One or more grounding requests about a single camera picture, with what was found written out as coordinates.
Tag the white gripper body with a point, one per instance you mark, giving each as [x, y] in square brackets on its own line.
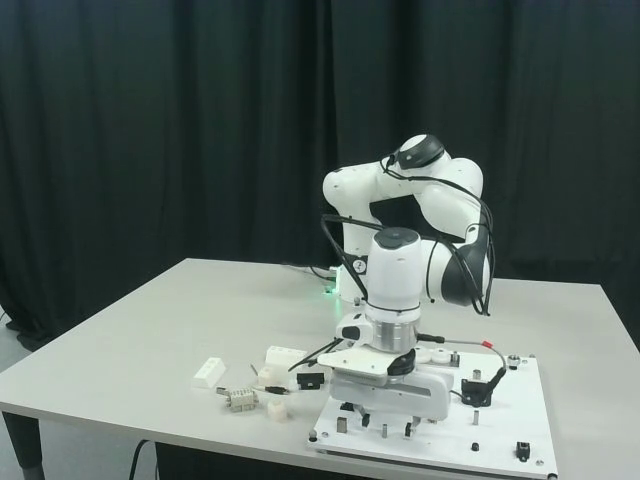
[415, 400]

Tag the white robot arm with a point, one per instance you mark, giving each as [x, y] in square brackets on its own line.
[395, 270]

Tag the metal square peg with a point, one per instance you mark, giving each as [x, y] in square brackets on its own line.
[342, 424]

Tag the white wide peg holder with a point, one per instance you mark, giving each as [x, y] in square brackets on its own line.
[282, 357]

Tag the white long peg holder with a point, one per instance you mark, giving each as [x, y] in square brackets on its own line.
[207, 374]

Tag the black upright plug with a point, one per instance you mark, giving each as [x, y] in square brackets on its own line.
[350, 406]

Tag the white medium gear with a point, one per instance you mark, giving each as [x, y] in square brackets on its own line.
[440, 356]

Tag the white flat mounting plate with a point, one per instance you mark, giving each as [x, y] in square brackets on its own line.
[360, 361]

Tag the black D-SUB plug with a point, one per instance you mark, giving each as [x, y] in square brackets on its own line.
[475, 392]

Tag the white hexagonal holder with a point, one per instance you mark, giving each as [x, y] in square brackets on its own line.
[278, 409]

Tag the white task board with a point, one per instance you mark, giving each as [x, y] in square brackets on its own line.
[500, 430]

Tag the black small plug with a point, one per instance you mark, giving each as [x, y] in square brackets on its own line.
[276, 388]

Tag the metal bolt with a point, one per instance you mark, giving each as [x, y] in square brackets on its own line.
[513, 362]

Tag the white small cube holder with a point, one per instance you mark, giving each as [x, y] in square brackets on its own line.
[269, 377]

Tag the black Ethernet plug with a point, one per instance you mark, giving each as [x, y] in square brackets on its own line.
[522, 449]

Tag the beige multi-pin connector plug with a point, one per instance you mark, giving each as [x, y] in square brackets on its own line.
[237, 400]

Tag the dark table leg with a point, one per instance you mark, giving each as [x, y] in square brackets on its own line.
[22, 445]

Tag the black curtain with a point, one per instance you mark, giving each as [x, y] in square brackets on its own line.
[100, 100]

